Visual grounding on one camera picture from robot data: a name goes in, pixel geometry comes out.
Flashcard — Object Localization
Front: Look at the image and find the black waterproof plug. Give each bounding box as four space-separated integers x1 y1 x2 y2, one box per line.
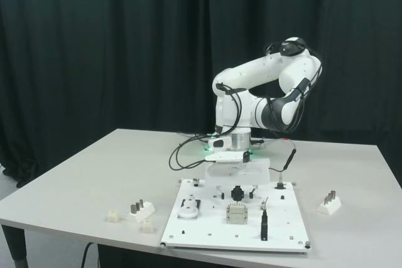
230 186 246 203

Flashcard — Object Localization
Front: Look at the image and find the thin black rod on wire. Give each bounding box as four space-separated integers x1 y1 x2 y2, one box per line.
251 136 298 173

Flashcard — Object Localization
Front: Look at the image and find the white round peg holder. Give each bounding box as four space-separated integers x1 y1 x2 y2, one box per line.
316 197 342 217

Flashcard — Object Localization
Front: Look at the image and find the black curtain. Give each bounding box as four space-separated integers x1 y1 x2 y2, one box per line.
0 0 402 187

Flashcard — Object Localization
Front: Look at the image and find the white large gear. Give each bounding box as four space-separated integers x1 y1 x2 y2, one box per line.
180 205 200 219

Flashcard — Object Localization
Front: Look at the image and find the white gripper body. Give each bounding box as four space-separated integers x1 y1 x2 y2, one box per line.
204 158 271 185

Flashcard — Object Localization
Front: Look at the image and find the black cable under table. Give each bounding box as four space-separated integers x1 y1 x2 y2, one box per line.
82 242 96 268

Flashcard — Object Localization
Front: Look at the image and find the black USB plug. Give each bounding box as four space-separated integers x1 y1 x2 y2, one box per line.
260 213 271 241

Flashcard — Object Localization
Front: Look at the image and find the dark grey table leg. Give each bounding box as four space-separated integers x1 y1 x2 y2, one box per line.
1 224 29 268

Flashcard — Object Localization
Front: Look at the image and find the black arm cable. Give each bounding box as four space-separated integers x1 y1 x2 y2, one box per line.
264 39 325 132

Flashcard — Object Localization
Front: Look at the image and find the white square peg holder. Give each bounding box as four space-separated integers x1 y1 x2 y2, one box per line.
127 201 157 222

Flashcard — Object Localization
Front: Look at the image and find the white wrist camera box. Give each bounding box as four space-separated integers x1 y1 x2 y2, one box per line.
208 136 231 150

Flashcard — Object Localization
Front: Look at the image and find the white task board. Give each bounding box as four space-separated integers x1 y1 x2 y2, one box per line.
159 177 312 252

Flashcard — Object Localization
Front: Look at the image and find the black looping camera cable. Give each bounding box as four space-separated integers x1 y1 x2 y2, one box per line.
168 82 244 171

